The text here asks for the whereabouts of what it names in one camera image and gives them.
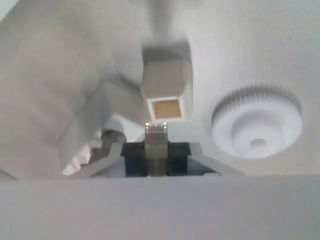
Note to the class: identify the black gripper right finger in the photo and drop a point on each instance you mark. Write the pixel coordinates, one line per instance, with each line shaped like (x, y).
(178, 160)

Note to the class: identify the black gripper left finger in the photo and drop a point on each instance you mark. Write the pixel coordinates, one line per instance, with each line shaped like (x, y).
(132, 160)

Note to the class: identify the clear Ethernet plug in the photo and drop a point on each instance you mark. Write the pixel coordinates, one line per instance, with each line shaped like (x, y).
(156, 145)

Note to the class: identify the white Ethernet plug holder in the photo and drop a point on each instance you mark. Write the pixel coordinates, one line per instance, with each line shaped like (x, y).
(162, 80)

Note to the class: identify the metal round peg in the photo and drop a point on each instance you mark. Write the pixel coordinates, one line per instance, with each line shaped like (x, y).
(113, 138)

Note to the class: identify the metal square peg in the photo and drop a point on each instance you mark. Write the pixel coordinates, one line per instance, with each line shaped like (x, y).
(98, 155)

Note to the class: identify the white two-peg holder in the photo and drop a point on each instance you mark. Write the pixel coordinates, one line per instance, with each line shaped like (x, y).
(82, 120)

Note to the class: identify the white large gear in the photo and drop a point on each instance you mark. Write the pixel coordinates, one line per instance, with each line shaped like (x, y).
(257, 125)

